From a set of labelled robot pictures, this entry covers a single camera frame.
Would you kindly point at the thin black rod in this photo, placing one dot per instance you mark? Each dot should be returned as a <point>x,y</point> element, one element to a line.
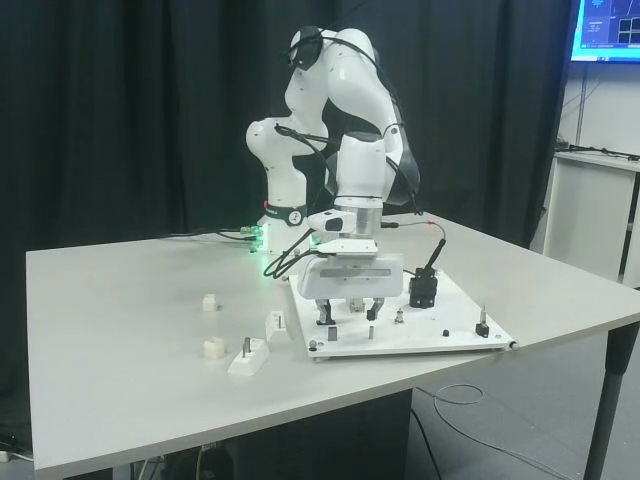
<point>434,257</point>

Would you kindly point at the metal Ethernet plug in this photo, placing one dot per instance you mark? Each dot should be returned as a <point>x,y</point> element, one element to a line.
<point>357,306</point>

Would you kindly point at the black plug with metal pin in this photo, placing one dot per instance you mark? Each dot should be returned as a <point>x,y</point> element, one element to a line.
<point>483,327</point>

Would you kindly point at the white task board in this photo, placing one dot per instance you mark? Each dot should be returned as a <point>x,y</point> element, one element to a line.
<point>425,332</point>

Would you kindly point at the black curtain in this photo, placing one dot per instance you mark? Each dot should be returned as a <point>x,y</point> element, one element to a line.
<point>125,115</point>

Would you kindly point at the blue monitor screen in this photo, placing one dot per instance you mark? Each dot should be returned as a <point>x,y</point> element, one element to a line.
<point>607,30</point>

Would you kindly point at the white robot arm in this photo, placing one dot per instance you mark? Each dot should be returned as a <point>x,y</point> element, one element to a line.
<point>360,170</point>

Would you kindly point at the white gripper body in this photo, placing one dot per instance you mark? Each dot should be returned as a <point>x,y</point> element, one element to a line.
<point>350,282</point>

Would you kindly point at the upright white peg holder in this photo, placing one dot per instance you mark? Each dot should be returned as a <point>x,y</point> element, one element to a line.
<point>278,330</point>

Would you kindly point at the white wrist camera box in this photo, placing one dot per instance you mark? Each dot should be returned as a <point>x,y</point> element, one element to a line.
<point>327,221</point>

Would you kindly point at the metal BNC plug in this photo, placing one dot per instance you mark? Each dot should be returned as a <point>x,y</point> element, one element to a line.
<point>399,318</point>

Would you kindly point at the black table leg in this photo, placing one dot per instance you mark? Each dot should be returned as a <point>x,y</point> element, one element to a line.
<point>607,400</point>

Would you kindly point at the small white cube holder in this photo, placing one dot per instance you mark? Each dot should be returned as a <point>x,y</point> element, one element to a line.
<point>210,303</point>

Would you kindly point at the white cabinet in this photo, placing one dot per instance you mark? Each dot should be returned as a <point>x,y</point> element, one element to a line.
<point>590,215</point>

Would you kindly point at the metal square peg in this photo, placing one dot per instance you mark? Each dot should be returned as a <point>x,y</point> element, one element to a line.
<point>333,333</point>

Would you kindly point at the black cabinet under table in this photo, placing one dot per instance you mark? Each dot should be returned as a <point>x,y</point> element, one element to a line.
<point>320,440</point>

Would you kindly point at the long white peg holder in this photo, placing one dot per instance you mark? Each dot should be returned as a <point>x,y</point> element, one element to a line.
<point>250,362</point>

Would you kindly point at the black D-SUB plug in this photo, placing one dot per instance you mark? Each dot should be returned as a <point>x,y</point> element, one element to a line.
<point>423,290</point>

